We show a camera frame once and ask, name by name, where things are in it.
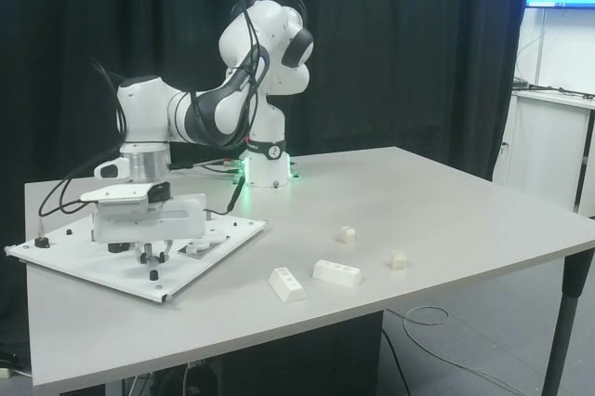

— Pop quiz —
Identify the thin black rod on wire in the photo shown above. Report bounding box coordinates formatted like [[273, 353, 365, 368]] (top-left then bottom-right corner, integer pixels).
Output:
[[203, 176, 246, 217]]

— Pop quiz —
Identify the white task board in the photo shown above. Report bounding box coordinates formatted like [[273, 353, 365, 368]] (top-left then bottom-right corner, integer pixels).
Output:
[[4, 208, 269, 305]]

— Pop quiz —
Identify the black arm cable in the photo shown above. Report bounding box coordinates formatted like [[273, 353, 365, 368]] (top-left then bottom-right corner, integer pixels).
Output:
[[37, 0, 310, 221]]

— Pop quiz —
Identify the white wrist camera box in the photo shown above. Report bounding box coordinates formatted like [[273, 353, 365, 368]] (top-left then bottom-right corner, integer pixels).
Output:
[[94, 159, 130, 180]]

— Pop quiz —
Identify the grey floor cable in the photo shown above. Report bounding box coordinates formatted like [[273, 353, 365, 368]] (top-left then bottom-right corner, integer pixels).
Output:
[[381, 305, 545, 396]]

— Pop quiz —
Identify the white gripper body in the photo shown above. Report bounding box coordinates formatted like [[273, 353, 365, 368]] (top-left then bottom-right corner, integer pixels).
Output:
[[90, 191, 208, 245]]

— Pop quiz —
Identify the black box under table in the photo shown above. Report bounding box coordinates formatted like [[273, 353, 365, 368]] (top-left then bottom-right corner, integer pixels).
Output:
[[123, 310, 386, 396]]

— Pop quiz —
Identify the white three-hole holder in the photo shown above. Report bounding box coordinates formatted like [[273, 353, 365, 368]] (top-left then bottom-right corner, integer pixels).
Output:
[[311, 258, 364, 287], [268, 266, 311, 303]]

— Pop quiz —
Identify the black table leg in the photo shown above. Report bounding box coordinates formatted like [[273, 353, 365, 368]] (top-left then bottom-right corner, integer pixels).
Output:
[[542, 246, 595, 396]]

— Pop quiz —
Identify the black curtain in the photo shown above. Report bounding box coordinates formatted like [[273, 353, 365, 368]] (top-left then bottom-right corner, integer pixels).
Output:
[[0, 0, 534, 267]]

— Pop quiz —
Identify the white cabinet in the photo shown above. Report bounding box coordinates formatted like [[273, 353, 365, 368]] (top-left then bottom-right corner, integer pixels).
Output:
[[491, 86, 595, 219]]

